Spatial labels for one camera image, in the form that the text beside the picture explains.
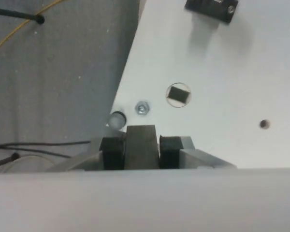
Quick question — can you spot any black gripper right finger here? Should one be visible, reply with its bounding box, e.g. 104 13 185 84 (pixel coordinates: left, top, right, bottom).
159 135 238 170

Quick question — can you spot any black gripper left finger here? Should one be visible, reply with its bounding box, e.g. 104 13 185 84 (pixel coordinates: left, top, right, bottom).
46 136 125 172

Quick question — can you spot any metal square peg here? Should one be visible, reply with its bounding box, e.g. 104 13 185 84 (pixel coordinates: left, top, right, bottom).
124 124 161 170

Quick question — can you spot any grey board foot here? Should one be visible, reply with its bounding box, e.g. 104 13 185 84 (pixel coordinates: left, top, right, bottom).
106 110 128 131

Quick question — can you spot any white task board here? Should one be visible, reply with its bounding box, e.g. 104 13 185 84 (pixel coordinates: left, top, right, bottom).
103 0 290 171

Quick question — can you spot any black thin rod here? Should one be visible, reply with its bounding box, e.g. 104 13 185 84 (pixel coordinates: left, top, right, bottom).
0 6 45 25
0 152 21 170

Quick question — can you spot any black cable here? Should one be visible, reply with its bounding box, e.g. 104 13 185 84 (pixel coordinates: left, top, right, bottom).
0 141 91 148
3 146 73 159

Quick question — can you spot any thin pale cable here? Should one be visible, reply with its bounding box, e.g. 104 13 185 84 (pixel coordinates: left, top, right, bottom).
0 0 56 57

